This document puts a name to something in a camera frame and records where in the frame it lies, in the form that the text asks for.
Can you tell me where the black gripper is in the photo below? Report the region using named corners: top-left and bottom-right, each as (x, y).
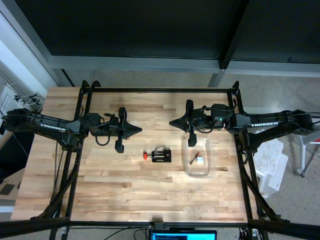
top-left (169, 99), bottom-right (213, 148)
top-left (94, 107), bottom-right (143, 154)

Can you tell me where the red RCA connector frayed cable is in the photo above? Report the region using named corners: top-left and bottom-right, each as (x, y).
top-left (189, 150), bottom-right (202, 165)

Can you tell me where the black vise orange knob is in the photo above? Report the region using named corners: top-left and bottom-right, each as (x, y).
top-left (142, 146), bottom-right (173, 164)

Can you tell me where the clear plastic tub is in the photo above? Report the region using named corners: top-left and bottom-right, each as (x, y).
top-left (181, 136), bottom-right (217, 180)

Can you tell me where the power strip with plugs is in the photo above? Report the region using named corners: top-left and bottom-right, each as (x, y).
top-left (12, 92), bottom-right (43, 111)

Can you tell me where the laptop screen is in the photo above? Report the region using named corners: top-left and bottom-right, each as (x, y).
top-left (149, 229), bottom-right (218, 240)

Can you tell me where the grey metal stand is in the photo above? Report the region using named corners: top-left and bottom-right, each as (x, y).
top-left (282, 122), bottom-right (320, 178)

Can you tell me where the cardboard box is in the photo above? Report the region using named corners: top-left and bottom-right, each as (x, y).
top-left (0, 168), bottom-right (26, 213)

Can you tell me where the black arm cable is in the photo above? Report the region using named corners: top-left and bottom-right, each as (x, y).
top-left (190, 122), bottom-right (213, 133)
top-left (95, 129), bottom-right (111, 147)

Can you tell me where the black metal frame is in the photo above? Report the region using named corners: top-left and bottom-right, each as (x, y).
top-left (0, 79), bottom-right (320, 240)

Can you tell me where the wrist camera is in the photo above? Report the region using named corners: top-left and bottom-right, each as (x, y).
top-left (83, 112), bottom-right (101, 128)
top-left (211, 103), bottom-right (230, 125)

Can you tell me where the grey metal partition frame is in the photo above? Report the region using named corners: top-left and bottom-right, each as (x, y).
top-left (0, 0), bottom-right (320, 88)

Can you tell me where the low camera on mount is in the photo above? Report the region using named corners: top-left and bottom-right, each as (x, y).
top-left (149, 216), bottom-right (166, 230)

